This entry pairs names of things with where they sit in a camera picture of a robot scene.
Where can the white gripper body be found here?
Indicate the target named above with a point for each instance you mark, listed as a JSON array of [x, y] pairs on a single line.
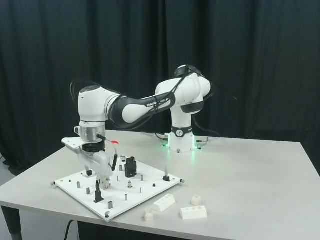
[[100, 162]]

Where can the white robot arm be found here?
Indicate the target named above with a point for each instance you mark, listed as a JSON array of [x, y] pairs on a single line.
[[185, 100]]

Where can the black USB plug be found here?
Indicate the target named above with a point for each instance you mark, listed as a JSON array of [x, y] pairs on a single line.
[[98, 196]]

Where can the dark metal round peg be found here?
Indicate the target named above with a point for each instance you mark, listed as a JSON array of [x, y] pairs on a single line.
[[120, 167]]

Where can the metal bolt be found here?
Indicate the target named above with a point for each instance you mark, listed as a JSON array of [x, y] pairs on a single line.
[[122, 157]]

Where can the black D-SUB plug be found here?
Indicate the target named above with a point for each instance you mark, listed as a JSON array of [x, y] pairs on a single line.
[[130, 167]]

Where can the metal BNC plug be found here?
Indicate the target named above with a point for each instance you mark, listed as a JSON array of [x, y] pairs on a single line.
[[130, 184]]

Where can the large metal square peg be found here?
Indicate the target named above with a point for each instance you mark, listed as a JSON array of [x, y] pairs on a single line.
[[110, 204]]

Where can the white task board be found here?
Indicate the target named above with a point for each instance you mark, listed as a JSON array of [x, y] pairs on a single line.
[[140, 197]]

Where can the black waterproof plug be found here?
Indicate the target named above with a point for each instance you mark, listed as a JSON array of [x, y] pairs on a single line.
[[166, 178]]

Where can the small white holder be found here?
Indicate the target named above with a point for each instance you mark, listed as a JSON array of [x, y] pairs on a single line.
[[148, 215], [196, 200]]

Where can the long white peg holder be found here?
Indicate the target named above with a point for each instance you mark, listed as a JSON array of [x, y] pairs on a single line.
[[192, 213], [163, 203]]

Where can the dark table leg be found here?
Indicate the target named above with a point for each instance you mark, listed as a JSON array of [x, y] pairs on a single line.
[[12, 222]]

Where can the black curtain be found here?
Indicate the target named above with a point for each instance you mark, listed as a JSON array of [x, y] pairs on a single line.
[[50, 50]]

